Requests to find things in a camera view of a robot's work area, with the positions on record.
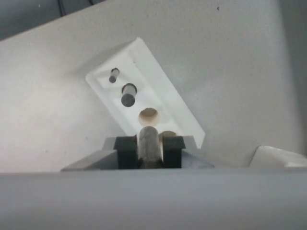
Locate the thin metal round peg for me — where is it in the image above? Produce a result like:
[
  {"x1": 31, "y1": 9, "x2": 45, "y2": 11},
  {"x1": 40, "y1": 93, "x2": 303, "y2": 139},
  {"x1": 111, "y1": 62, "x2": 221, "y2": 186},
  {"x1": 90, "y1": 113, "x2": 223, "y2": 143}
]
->
[{"x1": 108, "y1": 68, "x2": 120, "y2": 84}]

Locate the white round peg holder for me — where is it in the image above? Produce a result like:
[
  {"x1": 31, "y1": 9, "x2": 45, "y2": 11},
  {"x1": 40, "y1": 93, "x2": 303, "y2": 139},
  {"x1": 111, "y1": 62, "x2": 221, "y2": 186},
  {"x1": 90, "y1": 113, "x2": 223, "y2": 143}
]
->
[{"x1": 85, "y1": 37, "x2": 207, "y2": 150}]

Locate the small white block holder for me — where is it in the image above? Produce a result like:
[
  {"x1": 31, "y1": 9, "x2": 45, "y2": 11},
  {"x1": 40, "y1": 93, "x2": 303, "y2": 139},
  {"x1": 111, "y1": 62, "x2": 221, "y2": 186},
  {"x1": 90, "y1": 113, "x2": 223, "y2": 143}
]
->
[{"x1": 250, "y1": 145, "x2": 307, "y2": 169}]

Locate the medium metal round peg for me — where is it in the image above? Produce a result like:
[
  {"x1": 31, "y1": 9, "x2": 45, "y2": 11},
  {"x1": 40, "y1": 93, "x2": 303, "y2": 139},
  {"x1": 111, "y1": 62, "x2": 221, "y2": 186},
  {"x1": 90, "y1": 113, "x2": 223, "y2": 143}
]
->
[{"x1": 120, "y1": 82, "x2": 138, "y2": 107}]

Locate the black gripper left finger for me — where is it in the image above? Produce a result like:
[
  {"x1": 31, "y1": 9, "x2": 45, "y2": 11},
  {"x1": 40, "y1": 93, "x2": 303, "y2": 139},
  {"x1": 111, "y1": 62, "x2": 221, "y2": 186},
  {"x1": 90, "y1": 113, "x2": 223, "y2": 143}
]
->
[{"x1": 60, "y1": 135, "x2": 139, "y2": 172}]

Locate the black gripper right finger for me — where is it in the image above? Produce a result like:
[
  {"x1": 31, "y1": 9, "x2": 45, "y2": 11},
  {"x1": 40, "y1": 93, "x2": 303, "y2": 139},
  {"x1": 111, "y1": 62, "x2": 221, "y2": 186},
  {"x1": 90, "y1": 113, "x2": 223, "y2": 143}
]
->
[{"x1": 162, "y1": 135, "x2": 216, "y2": 169}]

